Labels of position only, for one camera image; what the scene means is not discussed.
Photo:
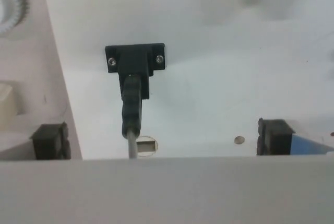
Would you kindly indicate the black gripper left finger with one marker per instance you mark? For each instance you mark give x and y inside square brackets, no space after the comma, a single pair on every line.
[49,143]

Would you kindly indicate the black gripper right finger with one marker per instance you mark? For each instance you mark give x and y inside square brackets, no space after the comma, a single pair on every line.
[274,138]

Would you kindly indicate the small cream holder block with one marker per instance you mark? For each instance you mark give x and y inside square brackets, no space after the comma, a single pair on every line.
[9,106]

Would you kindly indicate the black USB plug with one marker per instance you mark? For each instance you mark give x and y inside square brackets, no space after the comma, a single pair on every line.
[131,104]

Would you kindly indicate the white task board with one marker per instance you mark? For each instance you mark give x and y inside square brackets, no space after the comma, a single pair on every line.
[208,51]

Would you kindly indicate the white medium gear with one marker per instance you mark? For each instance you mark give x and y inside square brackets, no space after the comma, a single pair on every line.
[18,4]

